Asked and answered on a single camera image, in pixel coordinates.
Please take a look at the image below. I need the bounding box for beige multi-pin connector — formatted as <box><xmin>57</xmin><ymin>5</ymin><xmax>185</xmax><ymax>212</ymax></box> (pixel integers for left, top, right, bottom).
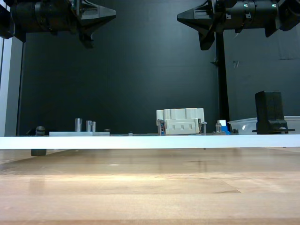
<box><xmin>156</xmin><ymin>107</ymin><xmax>205</xmax><ymax>136</ymax></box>

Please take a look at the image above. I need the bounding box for clear plastic tub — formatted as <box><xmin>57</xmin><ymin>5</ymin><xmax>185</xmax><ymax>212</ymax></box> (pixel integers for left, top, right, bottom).
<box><xmin>227</xmin><ymin>115</ymin><xmax>300</xmax><ymax>136</ymax></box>

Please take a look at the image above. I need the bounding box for black plastic holder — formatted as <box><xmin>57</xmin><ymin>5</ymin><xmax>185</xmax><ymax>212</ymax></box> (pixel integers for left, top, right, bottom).
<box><xmin>252</xmin><ymin>90</ymin><xmax>296</xmax><ymax>135</ymax></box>

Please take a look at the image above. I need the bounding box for grey metal peg plate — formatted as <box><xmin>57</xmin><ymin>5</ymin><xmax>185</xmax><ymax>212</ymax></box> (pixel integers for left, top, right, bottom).
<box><xmin>48</xmin><ymin>130</ymin><xmax>111</xmax><ymax>137</ymax></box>

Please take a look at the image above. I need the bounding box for white task board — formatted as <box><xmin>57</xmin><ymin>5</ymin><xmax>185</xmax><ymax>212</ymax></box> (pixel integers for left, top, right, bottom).
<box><xmin>0</xmin><ymin>134</ymin><xmax>300</xmax><ymax>150</ymax></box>

